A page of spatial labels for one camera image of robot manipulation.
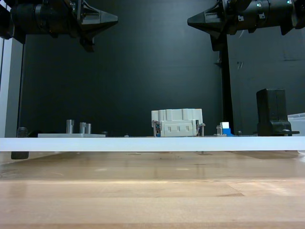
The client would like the beige multi-pin connector housing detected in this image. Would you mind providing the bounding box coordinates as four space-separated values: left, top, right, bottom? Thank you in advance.
151 108 206 138

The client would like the black plug housing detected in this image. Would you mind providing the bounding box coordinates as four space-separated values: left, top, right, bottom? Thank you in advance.
255 88 300 137

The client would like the blue and white connector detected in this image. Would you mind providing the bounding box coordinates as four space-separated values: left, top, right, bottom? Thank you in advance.
220 121 232 136

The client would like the grey metal plate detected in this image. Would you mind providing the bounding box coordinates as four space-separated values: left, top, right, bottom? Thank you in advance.
37 133 107 138

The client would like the black board corner screw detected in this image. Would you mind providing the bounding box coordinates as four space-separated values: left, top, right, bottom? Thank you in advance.
10 127 30 160

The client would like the clear plastic tub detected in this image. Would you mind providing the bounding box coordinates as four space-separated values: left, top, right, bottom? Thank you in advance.
287 114 305 138

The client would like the white task board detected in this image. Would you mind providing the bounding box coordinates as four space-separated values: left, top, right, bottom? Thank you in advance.
0 137 305 153

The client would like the black aluminium frame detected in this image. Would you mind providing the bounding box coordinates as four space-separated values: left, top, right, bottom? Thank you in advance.
214 33 236 135

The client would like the grey aluminium partition frame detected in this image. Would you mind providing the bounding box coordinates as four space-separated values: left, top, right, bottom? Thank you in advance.
0 37 24 138

